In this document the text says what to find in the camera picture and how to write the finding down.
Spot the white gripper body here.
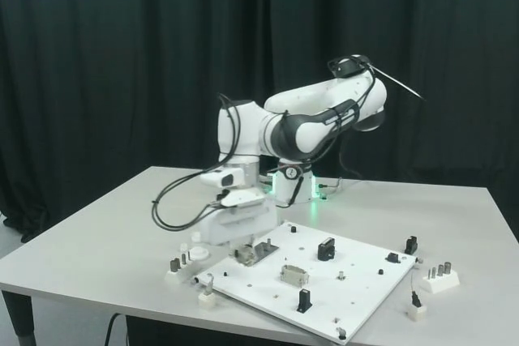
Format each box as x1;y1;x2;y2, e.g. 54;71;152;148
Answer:
198;201;281;247

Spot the grey waterproof plug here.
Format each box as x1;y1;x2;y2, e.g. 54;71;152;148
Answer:
229;241;261;268

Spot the white box with dark window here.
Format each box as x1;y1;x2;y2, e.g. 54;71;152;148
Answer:
199;171;244;190

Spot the thin black rod red tag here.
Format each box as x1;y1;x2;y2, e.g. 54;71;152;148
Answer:
287;169;305;206

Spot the white holder with square pegs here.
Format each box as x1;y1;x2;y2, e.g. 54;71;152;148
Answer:
164;258;202;282

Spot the white task board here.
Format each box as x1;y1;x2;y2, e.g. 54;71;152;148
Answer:
193;222;418;342

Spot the black Ethernet plug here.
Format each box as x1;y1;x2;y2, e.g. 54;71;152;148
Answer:
408;275;422;307

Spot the white holder with round pegs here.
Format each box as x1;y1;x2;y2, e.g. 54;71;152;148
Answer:
419;268;461;293

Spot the black curtain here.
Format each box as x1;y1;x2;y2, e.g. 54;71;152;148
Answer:
0;0;519;246

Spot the dark table leg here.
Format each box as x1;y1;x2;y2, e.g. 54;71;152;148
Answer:
2;291;33;346

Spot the flat white mount plate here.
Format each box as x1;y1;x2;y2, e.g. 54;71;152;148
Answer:
218;190;265;210

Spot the silver flange ring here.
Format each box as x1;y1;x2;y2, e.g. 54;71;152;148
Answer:
238;161;261;185

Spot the thin grey cable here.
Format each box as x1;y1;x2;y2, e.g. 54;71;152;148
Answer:
318;177;366;201

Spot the black table frame panel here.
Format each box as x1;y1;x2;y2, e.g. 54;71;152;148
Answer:
125;313;337;346

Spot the black floor cable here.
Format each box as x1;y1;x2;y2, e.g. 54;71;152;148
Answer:
106;312;127;346

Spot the black cable tie tail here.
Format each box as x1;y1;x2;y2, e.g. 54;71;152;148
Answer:
370;65;426;100

